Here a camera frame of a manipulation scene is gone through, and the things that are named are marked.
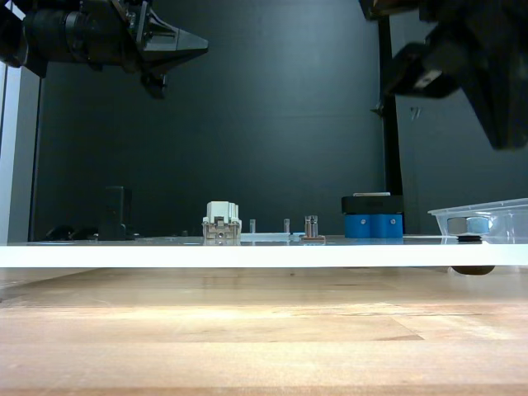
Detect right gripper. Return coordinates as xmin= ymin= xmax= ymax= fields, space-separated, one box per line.
xmin=418 ymin=0 xmax=528 ymax=151

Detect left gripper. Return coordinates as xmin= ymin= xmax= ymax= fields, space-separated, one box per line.
xmin=107 ymin=0 xmax=210 ymax=100

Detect steel nut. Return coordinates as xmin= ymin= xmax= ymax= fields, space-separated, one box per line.
xmin=446 ymin=215 xmax=495 ymax=238

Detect clear plastic container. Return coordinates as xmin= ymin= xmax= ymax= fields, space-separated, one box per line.
xmin=427 ymin=197 xmax=528 ymax=245

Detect black block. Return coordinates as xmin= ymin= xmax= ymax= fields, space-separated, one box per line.
xmin=341 ymin=191 xmax=405 ymax=216

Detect blue socket blocks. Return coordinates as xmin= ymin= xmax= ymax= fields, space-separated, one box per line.
xmin=343 ymin=212 xmax=404 ymax=239

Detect beige many-pin connector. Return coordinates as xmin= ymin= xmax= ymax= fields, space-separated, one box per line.
xmin=201 ymin=200 xmax=243 ymax=246

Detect white flat plate fitting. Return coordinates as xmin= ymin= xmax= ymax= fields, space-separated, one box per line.
xmin=239 ymin=231 xmax=305 ymax=243

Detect white task board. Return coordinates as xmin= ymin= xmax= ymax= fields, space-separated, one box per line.
xmin=0 ymin=234 xmax=528 ymax=276

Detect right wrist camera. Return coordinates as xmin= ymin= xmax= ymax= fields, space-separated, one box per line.
xmin=386 ymin=40 xmax=461 ymax=100

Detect black frame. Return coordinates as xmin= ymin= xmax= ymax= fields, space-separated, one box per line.
xmin=370 ymin=16 xmax=404 ymax=198

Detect black upright bracket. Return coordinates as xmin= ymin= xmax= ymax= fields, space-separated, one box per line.
xmin=97 ymin=185 xmax=140 ymax=242

